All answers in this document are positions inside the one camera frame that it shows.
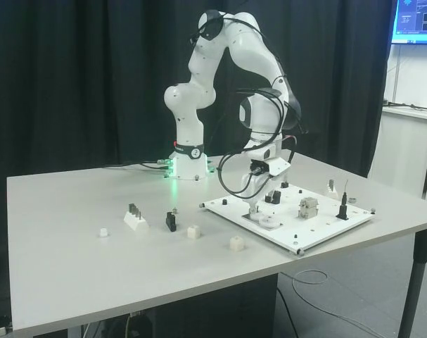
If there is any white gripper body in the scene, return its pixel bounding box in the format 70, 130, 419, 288
239, 172, 283, 203

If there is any white large gear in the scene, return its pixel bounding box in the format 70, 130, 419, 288
257, 216, 281, 230

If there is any flat white mounting plate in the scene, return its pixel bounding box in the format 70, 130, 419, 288
250, 158, 292, 177

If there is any black rod with red tag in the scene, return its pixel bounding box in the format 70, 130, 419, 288
281, 134, 299, 165

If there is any white task board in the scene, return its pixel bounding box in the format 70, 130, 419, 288
198, 179, 376, 256

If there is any white round peg holder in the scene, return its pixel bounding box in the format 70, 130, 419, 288
324, 178, 340, 197

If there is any white square peg holder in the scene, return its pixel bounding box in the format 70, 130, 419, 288
123, 210, 150, 232

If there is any white cabinet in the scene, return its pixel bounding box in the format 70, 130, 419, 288
381, 44, 427, 204

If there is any black table leg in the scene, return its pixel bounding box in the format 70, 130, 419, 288
397, 225, 427, 338

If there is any black curtain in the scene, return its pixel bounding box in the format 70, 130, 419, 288
0, 0, 399, 219

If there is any blue screen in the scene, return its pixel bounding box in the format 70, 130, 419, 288
390, 0, 427, 46

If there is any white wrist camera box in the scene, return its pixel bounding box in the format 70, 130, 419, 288
250, 146, 279, 162

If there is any black camera cable loop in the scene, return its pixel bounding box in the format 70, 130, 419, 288
217, 150, 253, 199

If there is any black Ethernet plug with cable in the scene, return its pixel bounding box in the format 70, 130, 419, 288
336, 179, 351, 221

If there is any black base cable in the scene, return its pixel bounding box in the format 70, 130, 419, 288
106, 160, 172, 170

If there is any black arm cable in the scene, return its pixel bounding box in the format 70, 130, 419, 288
189, 10, 310, 135

